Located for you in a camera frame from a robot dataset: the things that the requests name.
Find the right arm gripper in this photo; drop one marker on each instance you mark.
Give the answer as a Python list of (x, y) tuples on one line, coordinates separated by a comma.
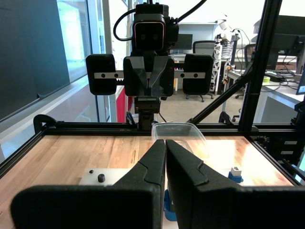
[(101, 64)]

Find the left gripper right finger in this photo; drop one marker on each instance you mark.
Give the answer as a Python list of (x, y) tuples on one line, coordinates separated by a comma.
[(226, 207)]

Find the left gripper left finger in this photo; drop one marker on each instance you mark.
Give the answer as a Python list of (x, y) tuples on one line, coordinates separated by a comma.
[(95, 207)]

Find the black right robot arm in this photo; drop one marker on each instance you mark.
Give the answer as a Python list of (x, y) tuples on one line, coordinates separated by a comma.
[(147, 112)]

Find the short black threaded stud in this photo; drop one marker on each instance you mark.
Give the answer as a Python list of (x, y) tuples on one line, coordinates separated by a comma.
[(101, 178)]

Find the blue socket with white insert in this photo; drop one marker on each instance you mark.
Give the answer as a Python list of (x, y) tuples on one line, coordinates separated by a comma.
[(236, 176)]

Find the white plastic board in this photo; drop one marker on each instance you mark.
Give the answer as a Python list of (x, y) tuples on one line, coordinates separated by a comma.
[(114, 177)]

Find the red panel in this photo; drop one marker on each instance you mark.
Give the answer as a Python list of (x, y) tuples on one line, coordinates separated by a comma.
[(121, 105)]

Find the small black monitor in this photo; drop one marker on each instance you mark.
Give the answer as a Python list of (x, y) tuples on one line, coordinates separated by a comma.
[(184, 41)]

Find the clear plastic tub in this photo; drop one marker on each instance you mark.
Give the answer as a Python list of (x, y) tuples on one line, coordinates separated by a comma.
[(176, 131)]

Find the blue D-sub connector holder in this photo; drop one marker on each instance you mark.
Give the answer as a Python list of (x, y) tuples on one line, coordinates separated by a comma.
[(168, 210)]

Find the black office chair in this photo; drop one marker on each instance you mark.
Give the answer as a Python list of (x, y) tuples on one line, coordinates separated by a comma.
[(202, 47)]

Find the white lattice stand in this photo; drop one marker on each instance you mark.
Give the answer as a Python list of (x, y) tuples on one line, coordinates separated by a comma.
[(222, 55)]

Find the green tape roll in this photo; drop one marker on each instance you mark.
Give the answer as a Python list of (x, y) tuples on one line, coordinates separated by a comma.
[(267, 80)]

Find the white office desk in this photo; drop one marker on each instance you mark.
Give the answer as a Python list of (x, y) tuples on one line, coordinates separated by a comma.
[(274, 95)]

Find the large black monitor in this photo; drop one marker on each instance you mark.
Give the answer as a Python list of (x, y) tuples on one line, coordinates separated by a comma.
[(286, 35)]

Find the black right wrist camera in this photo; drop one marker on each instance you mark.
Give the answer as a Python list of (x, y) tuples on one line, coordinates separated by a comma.
[(149, 33)]

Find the black aluminium frame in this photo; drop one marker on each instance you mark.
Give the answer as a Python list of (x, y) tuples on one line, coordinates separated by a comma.
[(95, 125)]

